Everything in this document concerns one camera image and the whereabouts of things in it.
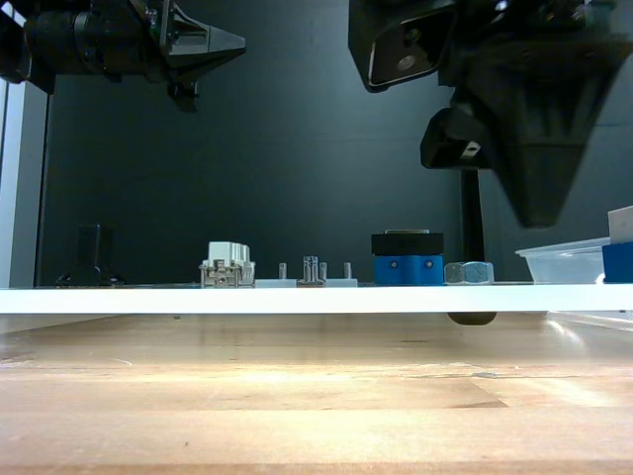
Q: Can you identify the grey aluminium post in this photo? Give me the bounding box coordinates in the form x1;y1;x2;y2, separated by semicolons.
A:
0;78;49;289

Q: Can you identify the blue and black connector socket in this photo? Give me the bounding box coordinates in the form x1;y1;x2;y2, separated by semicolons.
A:
371;229;445;287

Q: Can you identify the white board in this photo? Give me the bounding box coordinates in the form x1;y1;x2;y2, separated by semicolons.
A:
0;284;633;316

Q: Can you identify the black M12 threaded stud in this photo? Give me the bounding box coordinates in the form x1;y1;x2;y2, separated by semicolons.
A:
447;311;498;326

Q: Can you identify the black metal frame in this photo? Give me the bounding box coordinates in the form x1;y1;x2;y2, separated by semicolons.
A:
459;167;486;263

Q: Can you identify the grey connector housing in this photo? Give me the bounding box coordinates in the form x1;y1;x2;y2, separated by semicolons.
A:
199;240;257;289

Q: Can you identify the small black clamp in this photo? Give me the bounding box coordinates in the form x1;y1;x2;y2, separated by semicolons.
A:
54;225;128;287

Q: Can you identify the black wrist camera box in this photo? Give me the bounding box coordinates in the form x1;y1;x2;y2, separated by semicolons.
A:
348;0;459;94

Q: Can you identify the small silver connector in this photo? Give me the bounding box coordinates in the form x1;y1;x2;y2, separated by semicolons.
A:
296;255;327;288

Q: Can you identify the small blue connector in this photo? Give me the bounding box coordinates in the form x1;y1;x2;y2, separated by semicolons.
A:
601;207;633;284

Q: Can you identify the clear plastic tub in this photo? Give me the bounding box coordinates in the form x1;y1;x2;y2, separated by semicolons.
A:
514;237;612;285

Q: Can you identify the silver M12 hex nut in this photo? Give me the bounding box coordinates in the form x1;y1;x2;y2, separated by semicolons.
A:
443;260;497;287

